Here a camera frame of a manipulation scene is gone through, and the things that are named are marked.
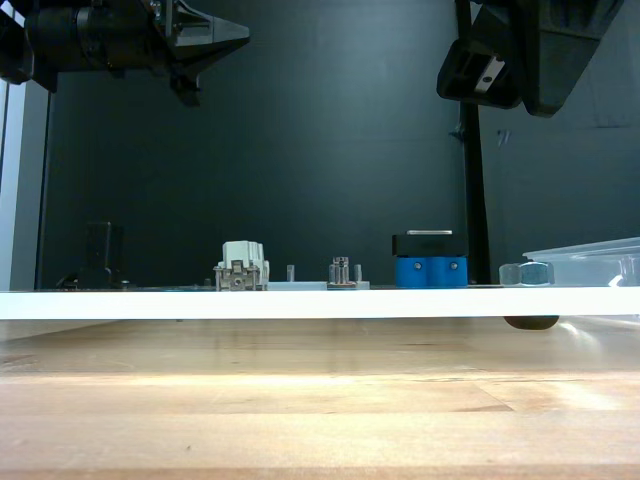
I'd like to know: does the silver post on copper plate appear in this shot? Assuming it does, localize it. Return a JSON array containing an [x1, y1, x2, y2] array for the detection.
[[327, 255, 359, 291]]

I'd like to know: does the black round board foot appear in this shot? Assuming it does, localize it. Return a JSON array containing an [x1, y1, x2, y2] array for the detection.
[[502, 313, 560, 332]]

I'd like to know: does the black upright post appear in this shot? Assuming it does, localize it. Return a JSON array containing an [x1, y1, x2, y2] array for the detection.
[[449, 0, 494, 286]]

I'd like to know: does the silver M12 hex nut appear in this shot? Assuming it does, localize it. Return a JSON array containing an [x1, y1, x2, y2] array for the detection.
[[498, 259, 557, 288]]

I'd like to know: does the small black socket bracket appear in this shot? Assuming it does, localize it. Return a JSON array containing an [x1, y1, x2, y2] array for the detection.
[[54, 221, 126, 290]]

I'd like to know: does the clear plastic tub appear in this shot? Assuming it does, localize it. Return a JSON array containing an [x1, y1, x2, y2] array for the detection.
[[522, 237, 640, 316]]

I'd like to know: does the grey connector housing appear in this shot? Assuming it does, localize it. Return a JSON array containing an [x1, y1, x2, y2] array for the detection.
[[213, 240, 271, 292]]

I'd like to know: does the clear block with posts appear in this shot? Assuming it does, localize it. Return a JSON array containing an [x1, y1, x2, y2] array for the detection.
[[267, 263, 371, 292]]

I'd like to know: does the white mounting board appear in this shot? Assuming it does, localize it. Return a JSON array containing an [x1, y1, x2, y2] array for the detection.
[[0, 287, 640, 321]]

